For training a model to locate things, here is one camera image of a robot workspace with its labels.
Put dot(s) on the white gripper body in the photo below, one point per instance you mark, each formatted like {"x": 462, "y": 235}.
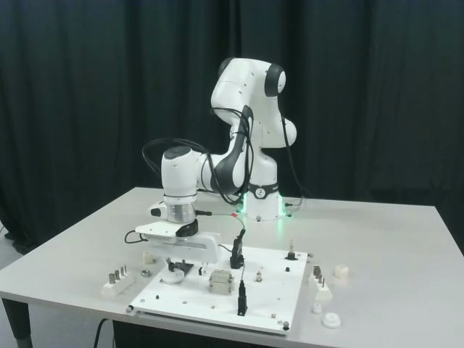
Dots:
{"x": 188, "y": 252}

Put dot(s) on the white large gear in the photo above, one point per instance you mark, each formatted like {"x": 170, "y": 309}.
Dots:
{"x": 170, "y": 279}

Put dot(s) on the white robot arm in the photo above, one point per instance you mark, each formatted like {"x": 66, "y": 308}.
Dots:
{"x": 253, "y": 108}

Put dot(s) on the white medium gear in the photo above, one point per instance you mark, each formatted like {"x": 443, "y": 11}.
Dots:
{"x": 331, "y": 320}

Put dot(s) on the grey metal connector block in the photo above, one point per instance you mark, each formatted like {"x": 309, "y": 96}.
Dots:
{"x": 220, "y": 282}

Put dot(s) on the small white holder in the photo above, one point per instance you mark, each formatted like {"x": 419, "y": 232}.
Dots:
{"x": 146, "y": 260}

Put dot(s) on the metal bolt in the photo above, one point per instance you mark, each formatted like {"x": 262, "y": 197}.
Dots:
{"x": 145, "y": 273}

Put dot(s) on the flat white mounting plate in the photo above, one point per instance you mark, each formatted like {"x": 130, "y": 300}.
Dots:
{"x": 159, "y": 230}

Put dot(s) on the black D-SUB plug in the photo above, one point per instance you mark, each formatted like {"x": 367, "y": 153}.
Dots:
{"x": 236, "y": 259}

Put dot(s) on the thin black rod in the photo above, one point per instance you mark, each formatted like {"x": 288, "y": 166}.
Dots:
{"x": 217, "y": 215}

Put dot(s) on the black USB plug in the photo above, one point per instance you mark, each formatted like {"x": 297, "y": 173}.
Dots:
{"x": 242, "y": 301}

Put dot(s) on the medium metal round peg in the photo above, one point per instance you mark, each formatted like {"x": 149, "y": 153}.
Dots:
{"x": 117, "y": 274}

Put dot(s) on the white round peg holder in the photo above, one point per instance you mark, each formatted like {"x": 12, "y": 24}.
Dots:
{"x": 117, "y": 288}

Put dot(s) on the metal BNC plug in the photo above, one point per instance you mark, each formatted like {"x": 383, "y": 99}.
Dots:
{"x": 259, "y": 277}

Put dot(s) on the large metal round peg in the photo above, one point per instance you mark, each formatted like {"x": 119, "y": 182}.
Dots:
{"x": 112, "y": 278}

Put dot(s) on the black cabinet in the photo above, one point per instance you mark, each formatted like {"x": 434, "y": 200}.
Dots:
{"x": 181, "y": 339}

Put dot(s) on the white task board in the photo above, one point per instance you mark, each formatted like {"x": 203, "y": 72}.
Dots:
{"x": 272, "y": 290}

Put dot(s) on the black waterproof plug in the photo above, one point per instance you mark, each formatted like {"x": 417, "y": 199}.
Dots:
{"x": 290, "y": 256}

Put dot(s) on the large metal square peg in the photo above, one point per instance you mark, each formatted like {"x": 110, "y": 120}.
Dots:
{"x": 317, "y": 272}

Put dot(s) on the medium metal square peg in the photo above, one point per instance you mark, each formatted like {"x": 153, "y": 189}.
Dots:
{"x": 320, "y": 281}

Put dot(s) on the white square peg holder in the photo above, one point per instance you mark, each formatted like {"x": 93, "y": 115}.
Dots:
{"x": 320, "y": 293}

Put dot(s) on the white round cap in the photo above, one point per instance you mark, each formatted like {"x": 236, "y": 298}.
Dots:
{"x": 341, "y": 272}

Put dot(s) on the dark table leg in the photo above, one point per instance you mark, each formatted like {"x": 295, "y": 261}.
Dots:
{"x": 14, "y": 322}

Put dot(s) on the black curtain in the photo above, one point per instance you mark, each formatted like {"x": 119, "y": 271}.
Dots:
{"x": 72, "y": 108}

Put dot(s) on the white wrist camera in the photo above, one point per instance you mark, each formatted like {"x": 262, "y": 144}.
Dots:
{"x": 156, "y": 211}

